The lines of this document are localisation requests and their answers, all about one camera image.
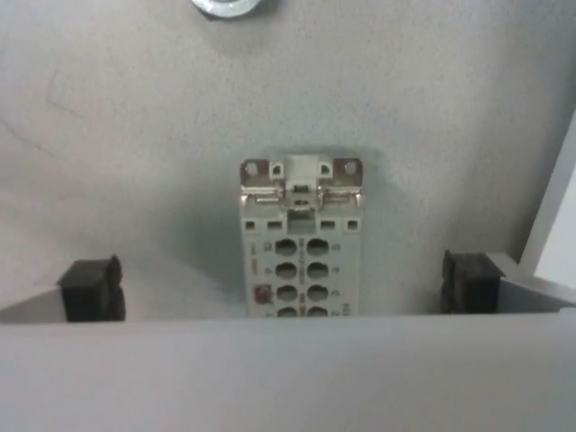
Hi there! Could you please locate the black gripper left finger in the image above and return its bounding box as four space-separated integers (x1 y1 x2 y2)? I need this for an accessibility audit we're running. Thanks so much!
0 254 128 325

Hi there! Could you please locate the grey waterproof plug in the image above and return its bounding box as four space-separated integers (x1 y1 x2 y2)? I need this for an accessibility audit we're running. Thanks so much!
238 154 365 319

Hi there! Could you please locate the metal hex nut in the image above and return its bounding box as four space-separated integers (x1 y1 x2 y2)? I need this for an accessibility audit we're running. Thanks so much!
190 0 263 21

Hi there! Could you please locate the white task board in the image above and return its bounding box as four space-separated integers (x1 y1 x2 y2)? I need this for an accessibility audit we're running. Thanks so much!
517 128 576 283

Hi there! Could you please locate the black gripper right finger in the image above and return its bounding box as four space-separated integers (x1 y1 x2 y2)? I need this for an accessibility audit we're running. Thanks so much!
440 249 576 316

